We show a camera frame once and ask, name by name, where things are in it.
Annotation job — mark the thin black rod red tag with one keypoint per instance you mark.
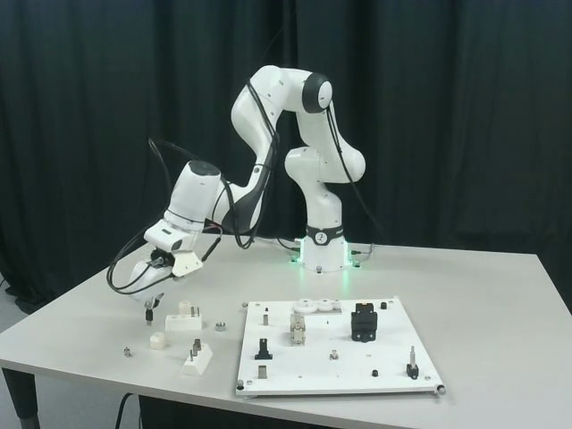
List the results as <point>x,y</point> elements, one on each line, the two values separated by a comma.
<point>212,248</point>

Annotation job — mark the metal Ethernet plug block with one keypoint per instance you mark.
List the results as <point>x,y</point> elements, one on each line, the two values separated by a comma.
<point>298,330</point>

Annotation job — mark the metal square peg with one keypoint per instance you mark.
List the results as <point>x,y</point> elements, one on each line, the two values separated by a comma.
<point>195,312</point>

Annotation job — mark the white task board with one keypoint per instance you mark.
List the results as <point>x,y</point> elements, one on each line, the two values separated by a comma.
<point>339,357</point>

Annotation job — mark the white large gear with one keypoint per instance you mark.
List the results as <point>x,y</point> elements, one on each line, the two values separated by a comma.
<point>305,308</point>

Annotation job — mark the small white block holder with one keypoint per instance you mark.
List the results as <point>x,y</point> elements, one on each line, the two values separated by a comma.
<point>159,342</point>

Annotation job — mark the white round cylinder part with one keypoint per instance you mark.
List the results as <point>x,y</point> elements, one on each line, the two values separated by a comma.
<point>183,308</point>

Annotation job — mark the black curtains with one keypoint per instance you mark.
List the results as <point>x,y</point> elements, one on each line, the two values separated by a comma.
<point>111,111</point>

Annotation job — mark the metal hex nut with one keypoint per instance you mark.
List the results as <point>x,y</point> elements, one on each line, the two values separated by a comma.
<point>219,325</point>

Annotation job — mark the white wide peg holder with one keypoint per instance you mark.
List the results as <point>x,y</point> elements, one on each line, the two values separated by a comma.
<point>181,323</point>

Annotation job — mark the white sloped peg holder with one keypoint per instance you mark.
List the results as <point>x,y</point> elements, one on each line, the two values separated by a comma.
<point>196,364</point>

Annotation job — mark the metal round peg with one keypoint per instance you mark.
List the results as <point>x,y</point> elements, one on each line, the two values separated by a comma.
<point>196,348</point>

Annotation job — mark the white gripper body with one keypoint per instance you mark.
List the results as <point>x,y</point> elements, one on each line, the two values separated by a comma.
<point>145,281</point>

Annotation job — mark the flat white mounting plate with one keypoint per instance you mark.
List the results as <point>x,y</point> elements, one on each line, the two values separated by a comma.
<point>187,263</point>

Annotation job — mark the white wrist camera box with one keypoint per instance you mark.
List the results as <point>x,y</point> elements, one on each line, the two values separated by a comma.
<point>163,237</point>

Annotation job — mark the white medium gear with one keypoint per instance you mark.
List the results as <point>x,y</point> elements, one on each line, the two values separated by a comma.
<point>326,306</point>

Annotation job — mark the black table leg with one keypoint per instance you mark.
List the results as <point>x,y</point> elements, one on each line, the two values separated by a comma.
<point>18,397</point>

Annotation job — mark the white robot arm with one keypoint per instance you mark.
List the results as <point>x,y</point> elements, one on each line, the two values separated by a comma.
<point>322,179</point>

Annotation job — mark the metal bolt on black base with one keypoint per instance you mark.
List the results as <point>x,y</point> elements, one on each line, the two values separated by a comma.
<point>411,364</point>

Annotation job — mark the black D-SUB plug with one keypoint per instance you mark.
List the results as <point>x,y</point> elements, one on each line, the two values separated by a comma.
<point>363,324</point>

